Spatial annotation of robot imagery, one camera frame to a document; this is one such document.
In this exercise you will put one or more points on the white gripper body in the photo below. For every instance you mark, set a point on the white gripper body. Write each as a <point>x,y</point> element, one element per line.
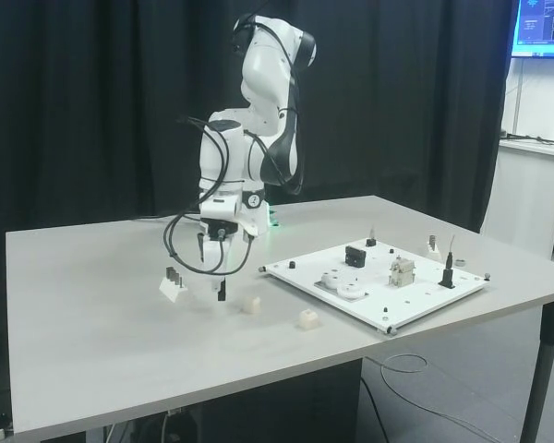
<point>212,263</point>

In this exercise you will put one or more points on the black D-SUB plug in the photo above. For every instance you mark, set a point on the black D-SUB plug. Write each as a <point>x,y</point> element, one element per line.
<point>221,290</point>

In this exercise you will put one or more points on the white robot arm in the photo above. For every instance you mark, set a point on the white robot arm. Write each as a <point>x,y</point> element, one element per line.
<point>263,74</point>

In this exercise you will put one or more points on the thin black rod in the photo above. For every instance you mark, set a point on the thin black rod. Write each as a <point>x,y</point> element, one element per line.
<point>200,248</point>

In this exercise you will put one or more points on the white square peg holder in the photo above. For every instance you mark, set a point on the white square peg holder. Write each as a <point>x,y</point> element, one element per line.
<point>173,290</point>

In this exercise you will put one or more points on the small white plug holder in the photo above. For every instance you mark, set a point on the small white plug holder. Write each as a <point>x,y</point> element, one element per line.
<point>308,319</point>

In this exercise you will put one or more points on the white medium gear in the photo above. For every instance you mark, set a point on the white medium gear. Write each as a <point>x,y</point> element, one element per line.
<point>331,280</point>

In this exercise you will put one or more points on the white large gear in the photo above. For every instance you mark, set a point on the white large gear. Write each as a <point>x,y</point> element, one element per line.
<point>351,293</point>

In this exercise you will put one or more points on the black waterproof plug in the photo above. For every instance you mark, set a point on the black waterproof plug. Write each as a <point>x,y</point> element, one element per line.
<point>355,256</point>

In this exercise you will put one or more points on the white task board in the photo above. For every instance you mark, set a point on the white task board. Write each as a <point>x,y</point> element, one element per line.
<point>378,286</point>

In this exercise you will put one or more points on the black curtain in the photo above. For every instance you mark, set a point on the black curtain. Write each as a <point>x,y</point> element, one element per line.
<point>97,115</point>

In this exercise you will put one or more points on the white round peg holder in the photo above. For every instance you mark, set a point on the white round peg holder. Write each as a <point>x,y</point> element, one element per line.
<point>434,249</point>

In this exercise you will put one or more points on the black USB plug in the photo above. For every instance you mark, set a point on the black USB plug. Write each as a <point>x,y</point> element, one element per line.
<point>447,272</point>

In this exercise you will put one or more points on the metal bolt nut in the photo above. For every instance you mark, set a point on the metal bolt nut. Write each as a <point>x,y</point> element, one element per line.
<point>461,263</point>

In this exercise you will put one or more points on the white cabinet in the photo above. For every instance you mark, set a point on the white cabinet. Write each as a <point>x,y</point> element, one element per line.
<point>531,198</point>

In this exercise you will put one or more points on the dark table leg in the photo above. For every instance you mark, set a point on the dark table leg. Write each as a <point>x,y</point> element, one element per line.
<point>542,369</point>

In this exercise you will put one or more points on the blue screen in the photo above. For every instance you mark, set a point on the blue screen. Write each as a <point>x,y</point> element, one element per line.
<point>542,27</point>

